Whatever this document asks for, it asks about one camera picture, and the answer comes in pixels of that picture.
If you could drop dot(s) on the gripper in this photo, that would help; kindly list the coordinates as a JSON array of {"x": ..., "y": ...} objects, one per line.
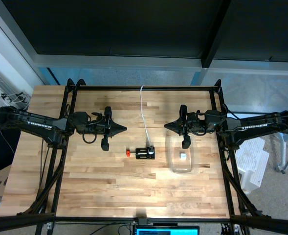
[
  {"x": 107, "y": 127},
  {"x": 185, "y": 126}
]

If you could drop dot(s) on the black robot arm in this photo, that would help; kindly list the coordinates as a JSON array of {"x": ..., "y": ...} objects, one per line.
[
  {"x": 253, "y": 127},
  {"x": 39, "y": 124}
]

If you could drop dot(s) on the white receptacle socket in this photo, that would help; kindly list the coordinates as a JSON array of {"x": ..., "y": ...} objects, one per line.
[{"x": 148, "y": 148}]

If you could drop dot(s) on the small white block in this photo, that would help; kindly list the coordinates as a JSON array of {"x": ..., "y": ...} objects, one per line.
[{"x": 183, "y": 156}]

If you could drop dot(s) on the black vise clamp red knob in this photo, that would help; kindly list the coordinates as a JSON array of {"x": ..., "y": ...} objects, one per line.
[{"x": 141, "y": 154}]

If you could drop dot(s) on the clear plastic tub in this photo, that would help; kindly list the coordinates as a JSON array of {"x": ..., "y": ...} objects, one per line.
[{"x": 183, "y": 169}]

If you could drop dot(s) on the white foam block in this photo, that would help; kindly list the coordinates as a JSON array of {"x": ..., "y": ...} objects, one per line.
[{"x": 252, "y": 166}]

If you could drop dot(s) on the laptop screen blue edge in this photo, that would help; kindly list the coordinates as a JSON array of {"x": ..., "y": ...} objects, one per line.
[{"x": 165, "y": 231}]

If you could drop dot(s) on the grey metal stand legs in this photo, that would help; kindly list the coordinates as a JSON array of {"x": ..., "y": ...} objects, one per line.
[{"x": 283, "y": 151}]

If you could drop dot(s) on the black aluminium frame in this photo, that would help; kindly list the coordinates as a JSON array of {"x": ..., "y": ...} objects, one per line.
[{"x": 109, "y": 88}]

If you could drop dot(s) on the black low camera box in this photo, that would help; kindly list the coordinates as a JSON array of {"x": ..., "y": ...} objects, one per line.
[{"x": 141, "y": 219}]

